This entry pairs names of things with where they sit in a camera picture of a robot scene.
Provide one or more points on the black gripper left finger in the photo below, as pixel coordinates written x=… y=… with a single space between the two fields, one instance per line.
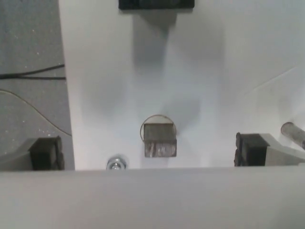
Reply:
x=45 y=155

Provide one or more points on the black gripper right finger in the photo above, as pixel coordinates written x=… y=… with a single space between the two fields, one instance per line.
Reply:
x=250 y=152

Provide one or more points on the metal round peg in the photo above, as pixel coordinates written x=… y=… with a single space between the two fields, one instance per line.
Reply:
x=291 y=133

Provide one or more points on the metal square peg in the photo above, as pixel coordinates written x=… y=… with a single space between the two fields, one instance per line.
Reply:
x=159 y=143

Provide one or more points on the silver bolt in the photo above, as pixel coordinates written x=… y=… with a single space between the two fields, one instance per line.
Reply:
x=116 y=163

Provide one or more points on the white task board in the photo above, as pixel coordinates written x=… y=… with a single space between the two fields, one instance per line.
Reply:
x=214 y=71

